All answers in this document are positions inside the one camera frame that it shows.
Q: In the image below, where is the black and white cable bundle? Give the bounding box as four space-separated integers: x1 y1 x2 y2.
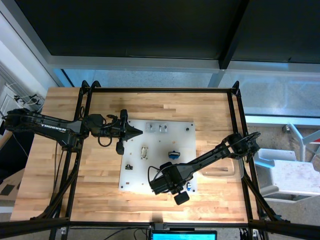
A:
12 93 45 108

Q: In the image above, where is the black table level camera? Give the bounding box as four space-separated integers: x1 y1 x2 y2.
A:
150 217 168 230

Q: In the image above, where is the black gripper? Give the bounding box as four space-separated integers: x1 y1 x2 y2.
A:
170 186 190 206
107 109 144 155

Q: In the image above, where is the grey metal chair frame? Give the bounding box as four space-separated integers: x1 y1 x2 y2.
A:
282 122 320 162

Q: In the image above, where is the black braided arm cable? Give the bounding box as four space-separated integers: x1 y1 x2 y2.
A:
97 134 113 148

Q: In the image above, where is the blue laptop screen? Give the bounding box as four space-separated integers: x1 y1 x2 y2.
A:
149 229 218 240

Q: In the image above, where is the cardboard box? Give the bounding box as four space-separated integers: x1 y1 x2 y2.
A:
0 168 26 201

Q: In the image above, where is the clear plastic tub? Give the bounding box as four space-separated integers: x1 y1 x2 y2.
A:
198 149 245 179

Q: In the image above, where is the white plastic board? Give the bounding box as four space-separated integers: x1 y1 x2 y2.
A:
118 119 198 193

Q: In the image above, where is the dark glass window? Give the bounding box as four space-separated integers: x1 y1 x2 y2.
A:
14 0 320 65

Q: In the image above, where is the white plastic chair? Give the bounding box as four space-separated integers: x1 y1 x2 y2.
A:
254 147 320 203

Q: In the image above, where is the black metal frame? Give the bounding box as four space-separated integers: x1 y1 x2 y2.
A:
0 80 320 240

